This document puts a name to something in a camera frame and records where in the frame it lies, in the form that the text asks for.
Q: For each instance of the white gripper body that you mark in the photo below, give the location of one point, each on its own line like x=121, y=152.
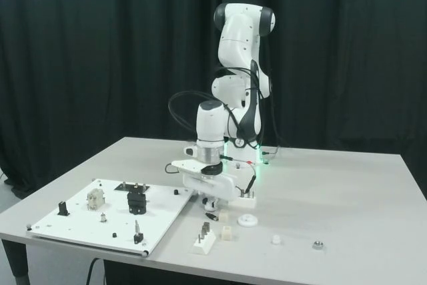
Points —
x=213, y=185

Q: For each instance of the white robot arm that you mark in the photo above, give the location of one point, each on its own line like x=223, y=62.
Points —
x=233, y=41

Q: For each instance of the white large gear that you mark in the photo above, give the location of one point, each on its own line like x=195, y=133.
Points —
x=247, y=221

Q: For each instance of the white small gear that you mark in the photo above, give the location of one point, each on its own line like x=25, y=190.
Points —
x=275, y=239

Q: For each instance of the white cube holder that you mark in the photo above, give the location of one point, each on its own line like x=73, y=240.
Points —
x=223, y=215
x=227, y=233

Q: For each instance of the thick metal peg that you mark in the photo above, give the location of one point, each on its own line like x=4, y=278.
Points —
x=206, y=226

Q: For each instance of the white long peg holder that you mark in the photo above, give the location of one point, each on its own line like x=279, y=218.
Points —
x=245, y=202

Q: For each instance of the flat white mounting plate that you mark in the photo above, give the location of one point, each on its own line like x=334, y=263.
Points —
x=190, y=165

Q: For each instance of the white sloped peg holder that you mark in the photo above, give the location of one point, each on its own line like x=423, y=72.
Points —
x=204, y=245

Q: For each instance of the black D-SUB plug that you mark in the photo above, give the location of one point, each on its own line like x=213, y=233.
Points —
x=136, y=201

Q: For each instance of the white task board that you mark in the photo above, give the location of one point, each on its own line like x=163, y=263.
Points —
x=110, y=225

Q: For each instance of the metal BNC plug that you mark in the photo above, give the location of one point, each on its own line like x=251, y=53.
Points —
x=103, y=218

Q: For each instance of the black box under table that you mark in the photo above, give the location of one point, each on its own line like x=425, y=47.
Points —
x=126, y=275

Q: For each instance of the metal hex nut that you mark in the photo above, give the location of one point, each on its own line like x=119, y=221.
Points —
x=315, y=245

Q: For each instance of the black curtain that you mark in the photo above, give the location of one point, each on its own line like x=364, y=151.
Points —
x=83, y=48

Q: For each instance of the dark table leg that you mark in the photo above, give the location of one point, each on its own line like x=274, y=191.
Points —
x=15, y=261

